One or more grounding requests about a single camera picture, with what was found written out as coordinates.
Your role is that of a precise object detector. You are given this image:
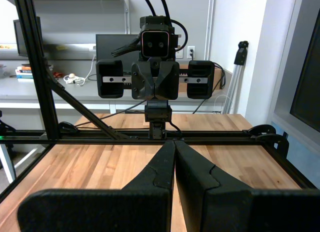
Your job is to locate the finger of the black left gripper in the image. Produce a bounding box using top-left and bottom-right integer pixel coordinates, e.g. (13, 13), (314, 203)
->
(131, 61), (156, 101)
(154, 61), (180, 101)

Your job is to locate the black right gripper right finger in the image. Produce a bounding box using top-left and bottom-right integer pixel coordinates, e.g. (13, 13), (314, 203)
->
(174, 139), (320, 232)

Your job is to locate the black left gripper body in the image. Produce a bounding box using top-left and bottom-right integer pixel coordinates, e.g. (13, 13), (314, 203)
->
(96, 59), (215, 100)

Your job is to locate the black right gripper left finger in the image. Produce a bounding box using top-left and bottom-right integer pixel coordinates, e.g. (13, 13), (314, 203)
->
(16, 139), (175, 232)

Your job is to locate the black computer monitor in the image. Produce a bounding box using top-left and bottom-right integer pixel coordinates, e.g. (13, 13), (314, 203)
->
(12, 18), (43, 58)
(95, 33), (142, 68)

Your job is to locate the aluminium tripod with black head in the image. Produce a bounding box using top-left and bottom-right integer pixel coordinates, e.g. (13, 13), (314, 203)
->
(223, 40), (250, 115)

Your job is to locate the stack of books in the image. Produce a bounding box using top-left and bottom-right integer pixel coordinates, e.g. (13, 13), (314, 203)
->
(14, 64), (35, 80)

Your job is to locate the grey desk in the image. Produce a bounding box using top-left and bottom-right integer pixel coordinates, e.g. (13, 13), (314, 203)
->
(0, 59), (235, 115)

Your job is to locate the dark window pane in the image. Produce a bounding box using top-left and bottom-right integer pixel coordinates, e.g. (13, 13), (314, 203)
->
(289, 0), (320, 133)

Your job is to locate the braided black cable loop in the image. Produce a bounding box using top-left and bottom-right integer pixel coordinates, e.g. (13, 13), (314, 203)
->
(111, 36), (141, 59)

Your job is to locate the white coiled cable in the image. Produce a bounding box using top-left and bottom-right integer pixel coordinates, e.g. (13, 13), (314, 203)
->
(63, 53), (98, 87)

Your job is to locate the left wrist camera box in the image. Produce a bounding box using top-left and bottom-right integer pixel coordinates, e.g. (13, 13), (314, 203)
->
(140, 29), (172, 60)

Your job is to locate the thin black cable hook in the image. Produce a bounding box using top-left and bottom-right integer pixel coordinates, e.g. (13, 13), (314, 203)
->
(171, 18), (189, 52)

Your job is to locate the black metal frame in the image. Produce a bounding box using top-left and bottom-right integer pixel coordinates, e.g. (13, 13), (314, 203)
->
(0, 0), (320, 205)

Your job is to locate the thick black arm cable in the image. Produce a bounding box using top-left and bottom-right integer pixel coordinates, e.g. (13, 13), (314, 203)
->
(139, 0), (157, 17)
(157, 0), (172, 19)

